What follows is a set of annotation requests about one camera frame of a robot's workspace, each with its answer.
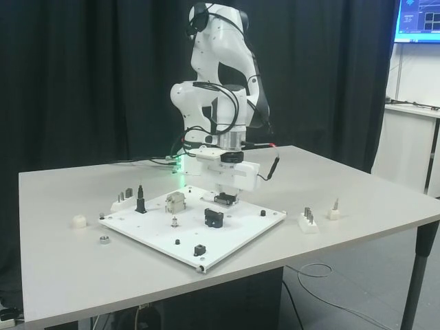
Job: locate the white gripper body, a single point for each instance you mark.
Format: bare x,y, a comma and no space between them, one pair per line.
245,175

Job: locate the black D-SUB plug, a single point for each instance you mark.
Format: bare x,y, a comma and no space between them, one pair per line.
225,199

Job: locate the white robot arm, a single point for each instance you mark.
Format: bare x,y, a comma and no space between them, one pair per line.
209,58

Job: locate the thin black rod with red tag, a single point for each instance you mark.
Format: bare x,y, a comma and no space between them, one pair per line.
274,166

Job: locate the white task board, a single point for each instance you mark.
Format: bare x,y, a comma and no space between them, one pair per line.
192,237

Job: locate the metal BNC plug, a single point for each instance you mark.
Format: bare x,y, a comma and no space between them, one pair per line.
174,223

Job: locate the metal square peg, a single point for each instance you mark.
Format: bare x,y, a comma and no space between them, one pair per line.
129,193
311,217

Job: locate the white peg holder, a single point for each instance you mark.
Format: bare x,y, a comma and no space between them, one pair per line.
308,226
120,205

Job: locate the tall black plug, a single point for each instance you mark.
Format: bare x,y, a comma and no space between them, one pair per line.
140,203

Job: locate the small grey plug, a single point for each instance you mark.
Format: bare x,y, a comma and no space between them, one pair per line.
335,203

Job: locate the small white plug holder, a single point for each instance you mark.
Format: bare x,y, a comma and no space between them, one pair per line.
333,214

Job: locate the black cabinet under table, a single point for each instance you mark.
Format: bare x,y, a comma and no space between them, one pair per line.
206,302

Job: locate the metal nut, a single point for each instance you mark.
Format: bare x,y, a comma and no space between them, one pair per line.
104,240

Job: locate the white round cap holder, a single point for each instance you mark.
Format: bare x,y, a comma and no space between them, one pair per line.
78,221

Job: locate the white cabinet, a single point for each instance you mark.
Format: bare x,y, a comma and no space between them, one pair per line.
409,148

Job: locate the black curtain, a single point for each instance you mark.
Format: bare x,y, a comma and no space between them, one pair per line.
86,75

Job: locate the dark table leg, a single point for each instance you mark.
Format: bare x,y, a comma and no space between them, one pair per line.
424,268

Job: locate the blue screen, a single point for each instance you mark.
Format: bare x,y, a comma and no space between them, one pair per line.
417,19

